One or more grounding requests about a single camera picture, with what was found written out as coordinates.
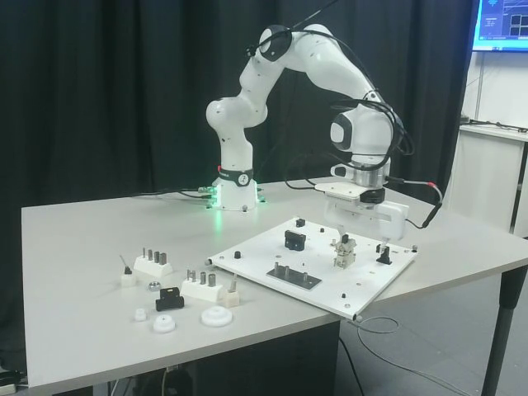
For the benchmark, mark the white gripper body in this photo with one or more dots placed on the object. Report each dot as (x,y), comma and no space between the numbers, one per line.
(392,220)

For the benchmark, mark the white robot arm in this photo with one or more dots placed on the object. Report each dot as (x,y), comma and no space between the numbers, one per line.
(253,78)

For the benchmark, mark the flat white mounting plate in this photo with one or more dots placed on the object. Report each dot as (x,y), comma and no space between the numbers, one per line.
(339,192)

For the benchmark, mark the white task board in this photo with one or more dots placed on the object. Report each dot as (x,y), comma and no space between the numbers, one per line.
(255,255)

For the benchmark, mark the white cabinet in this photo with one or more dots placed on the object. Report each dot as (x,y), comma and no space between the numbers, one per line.
(486,173)

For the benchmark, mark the silver USB plug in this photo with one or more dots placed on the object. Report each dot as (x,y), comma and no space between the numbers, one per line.
(234,282)

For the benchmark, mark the cream plug holder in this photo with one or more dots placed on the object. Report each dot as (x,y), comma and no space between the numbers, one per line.
(231,299)

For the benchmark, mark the large metal round peg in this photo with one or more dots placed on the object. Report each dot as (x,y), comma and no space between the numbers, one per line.
(212,279)

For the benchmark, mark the black table leg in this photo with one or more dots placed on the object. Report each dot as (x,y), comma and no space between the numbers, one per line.
(503,321)

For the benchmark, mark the white large gear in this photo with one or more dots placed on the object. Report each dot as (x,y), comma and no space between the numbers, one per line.
(217,318)

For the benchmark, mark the white peg holder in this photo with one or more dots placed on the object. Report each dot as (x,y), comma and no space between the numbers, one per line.
(152,269)
(200,292)

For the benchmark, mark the black under-table cabinet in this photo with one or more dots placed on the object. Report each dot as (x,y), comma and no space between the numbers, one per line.
(247,363)

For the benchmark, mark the small metal round peg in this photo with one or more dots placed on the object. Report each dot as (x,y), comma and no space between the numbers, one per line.
(190,276)

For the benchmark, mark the large metal square peg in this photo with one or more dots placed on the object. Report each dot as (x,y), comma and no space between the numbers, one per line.
(163,258)

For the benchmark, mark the black D-SUB plug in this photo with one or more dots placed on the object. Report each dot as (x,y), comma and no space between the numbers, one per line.
(171,300)

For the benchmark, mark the medium metal square peg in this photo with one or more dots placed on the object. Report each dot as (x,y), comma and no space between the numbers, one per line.
(157,256)

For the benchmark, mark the small metal square peg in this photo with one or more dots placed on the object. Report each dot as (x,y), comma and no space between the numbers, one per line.
(150,255)

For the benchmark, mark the metal nut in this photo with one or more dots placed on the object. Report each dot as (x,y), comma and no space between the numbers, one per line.
(154,285)

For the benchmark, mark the white medium gear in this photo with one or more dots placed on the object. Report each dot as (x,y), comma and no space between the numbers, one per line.
(164,325)

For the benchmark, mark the white small gear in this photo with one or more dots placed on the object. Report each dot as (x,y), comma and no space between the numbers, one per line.
(140,316)

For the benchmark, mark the small white plug holder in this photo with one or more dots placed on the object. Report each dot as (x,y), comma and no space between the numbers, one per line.
(128,281)

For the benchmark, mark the blue screen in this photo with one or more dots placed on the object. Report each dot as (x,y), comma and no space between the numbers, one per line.
(503,24)

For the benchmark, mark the black curtain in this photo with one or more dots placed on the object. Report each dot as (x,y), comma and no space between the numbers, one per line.
(103,103)

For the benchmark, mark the small white wrist camera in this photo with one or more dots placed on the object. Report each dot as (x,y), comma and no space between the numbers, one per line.
(340,171)

